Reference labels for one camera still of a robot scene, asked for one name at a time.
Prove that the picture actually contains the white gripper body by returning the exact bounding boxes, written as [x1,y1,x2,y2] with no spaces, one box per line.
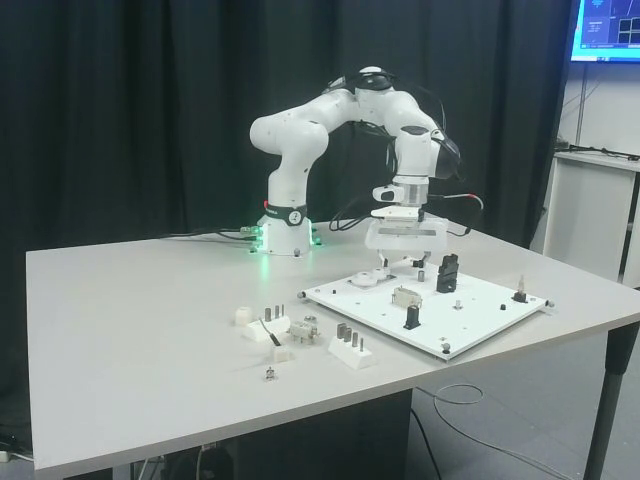
[364,215,450,251]

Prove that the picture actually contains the black D-SUB plug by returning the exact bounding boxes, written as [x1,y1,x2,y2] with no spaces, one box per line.
[434,253,461,295]

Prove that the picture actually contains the white task board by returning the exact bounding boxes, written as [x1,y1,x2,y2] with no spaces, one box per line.
[297,255,557,362]

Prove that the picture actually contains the white wedge peg holder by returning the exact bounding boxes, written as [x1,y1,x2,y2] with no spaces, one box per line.
[327,335,375,371]

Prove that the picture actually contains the grey waterproof plug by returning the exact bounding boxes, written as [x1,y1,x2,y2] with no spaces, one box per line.
[288,322,321,346]

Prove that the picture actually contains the white long peg holder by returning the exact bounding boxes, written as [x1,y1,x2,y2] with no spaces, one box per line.
[241,315,292,342]

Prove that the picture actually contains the white cabinet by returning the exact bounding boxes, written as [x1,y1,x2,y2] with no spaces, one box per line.
[537,149,640,289]

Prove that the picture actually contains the black table leg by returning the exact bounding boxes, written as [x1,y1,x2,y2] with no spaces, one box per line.
[582,319,630,480]

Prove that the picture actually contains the blue screen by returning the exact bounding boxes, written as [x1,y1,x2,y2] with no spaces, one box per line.
[569,0,640,65]

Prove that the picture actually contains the black curtain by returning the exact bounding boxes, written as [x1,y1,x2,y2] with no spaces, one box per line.
[0,0,576,441]

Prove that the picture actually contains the grey floor cable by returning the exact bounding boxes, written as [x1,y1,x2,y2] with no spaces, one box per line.
[432,382,489,480]

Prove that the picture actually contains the black plug with thin cable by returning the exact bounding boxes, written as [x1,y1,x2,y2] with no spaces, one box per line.
[258,318,284,349]

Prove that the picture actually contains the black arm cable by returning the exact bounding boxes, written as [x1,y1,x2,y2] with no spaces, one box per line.
[327,69,464,184]

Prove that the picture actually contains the black base cable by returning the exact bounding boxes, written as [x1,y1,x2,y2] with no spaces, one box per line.
[164,227,261,242]

